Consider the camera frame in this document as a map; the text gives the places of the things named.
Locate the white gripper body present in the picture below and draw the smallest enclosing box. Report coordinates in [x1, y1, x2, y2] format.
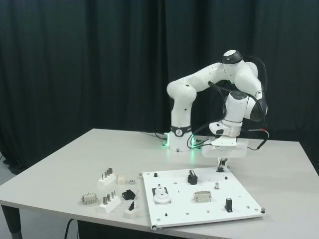
[201, 138, 248, 159]

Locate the flat white mounting plate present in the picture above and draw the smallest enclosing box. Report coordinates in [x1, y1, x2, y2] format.
[211, 138, 238, 151]

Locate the white task board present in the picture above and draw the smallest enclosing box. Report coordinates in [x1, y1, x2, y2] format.
[138, 166, 267, 224]

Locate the white large gear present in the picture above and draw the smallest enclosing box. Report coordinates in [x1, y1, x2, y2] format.
[153, 194, 172, 206]

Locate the black D-SUB plug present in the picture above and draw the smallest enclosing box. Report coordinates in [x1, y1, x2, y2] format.
[122, 189, 139, 201]

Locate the white square peg holder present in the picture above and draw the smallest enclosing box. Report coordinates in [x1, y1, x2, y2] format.
[96, 173, 117, 189]

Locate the white round peg holder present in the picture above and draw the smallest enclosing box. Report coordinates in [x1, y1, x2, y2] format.
[97, 198, 122, 214]

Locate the black under-table cabinet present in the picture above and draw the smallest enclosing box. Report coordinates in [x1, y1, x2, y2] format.
[77, 220, 160, 239]

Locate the grey metal waterproof plug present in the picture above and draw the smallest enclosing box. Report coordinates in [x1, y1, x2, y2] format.
[81, 194, 97, 206]

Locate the black curtain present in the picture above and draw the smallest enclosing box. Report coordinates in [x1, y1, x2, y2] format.
[0, 0, 319, 172]

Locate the black table leg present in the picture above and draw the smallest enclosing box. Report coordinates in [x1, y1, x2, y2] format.
[1, 205, 20, 239]

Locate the black base cable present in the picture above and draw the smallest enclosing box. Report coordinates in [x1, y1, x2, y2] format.
[142, 130, 170, 140]

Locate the black floor cable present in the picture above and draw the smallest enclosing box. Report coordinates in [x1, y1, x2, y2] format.
[64, 218, 75, 239]

